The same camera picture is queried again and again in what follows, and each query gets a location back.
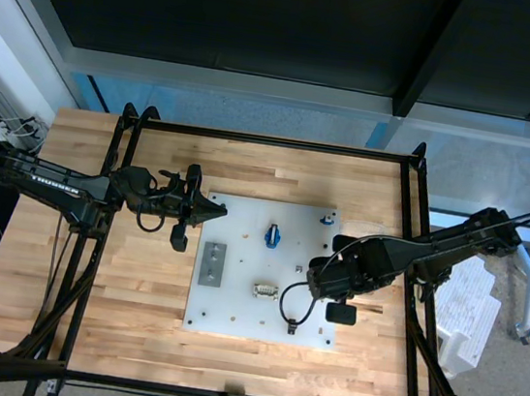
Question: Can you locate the white cable bundle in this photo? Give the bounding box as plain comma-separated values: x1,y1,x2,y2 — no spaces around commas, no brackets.
0,111,45,143

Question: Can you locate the black USB plug with cable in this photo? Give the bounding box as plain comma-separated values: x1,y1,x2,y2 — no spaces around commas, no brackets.
275,278,317,330

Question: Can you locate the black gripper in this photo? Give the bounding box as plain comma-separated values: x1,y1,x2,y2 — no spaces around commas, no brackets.
321,233,369,328
158,160,234,259

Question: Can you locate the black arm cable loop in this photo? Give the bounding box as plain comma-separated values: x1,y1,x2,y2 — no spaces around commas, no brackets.
328,227,389,273

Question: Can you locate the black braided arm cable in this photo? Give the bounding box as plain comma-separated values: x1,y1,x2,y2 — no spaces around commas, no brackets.
135,203,171,236

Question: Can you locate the blue round connector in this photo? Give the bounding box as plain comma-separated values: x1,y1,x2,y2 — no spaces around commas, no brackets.
262,224,285,251

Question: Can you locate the beige multi-pin connector housing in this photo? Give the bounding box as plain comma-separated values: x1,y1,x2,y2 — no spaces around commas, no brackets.
251,282,282,302

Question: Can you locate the grey metal plate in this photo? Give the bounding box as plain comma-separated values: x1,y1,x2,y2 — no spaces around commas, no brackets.
196,240,230,290

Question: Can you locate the white foam packaging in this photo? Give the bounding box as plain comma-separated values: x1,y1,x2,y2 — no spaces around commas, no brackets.
424,253,510,385

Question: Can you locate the white task board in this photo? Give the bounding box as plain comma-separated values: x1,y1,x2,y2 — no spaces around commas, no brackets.
182,189,354,350

